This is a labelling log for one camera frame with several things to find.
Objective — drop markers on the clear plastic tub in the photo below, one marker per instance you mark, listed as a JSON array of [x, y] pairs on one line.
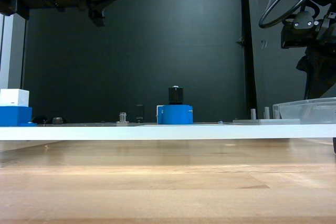
[[309, 111]]

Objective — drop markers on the small steel peg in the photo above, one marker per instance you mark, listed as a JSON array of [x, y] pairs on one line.
[[253, 114], [275, 115], [266, 113]]

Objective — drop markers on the black rubber foot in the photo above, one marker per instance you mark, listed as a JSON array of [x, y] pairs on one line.
[[334, 145]]

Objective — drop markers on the grey peg holder plate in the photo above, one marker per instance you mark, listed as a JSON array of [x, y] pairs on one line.
[[265, 122]]

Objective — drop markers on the white block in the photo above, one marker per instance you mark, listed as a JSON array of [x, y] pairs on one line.
[[13, 97]]

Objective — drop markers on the black connector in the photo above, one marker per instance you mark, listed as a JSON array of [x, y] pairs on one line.
[[139, 112]]

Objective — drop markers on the black block with silver top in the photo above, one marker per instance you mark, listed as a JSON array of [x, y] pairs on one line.
[[175, 95]]

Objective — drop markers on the small metal connector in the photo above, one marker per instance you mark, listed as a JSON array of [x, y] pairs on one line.
[[123, 118]]

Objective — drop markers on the dark knurled nut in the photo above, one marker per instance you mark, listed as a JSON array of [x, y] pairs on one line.
[[58, 120]]

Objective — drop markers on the blue block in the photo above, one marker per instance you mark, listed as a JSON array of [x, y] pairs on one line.
[[13, 116]]

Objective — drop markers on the blue round base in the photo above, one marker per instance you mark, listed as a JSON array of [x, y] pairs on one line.
[[176, 115]]

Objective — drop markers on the white board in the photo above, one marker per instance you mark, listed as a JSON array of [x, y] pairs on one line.
[[157, 132]]

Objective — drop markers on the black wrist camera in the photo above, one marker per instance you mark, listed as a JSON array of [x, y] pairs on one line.
[[294, 37]]

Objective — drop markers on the black vertical post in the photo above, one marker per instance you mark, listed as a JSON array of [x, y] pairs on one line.
[[248, 51]]

